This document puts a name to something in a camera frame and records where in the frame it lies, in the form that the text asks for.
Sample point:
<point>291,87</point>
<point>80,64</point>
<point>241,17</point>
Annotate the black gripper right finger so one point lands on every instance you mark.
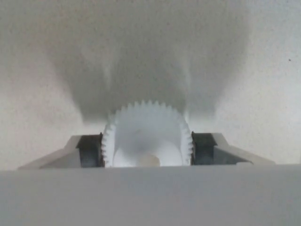
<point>203,149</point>

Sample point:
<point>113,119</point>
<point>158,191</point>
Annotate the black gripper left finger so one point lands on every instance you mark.
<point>90,150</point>

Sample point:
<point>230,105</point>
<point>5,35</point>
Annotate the white medium gear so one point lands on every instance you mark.
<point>150,131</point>

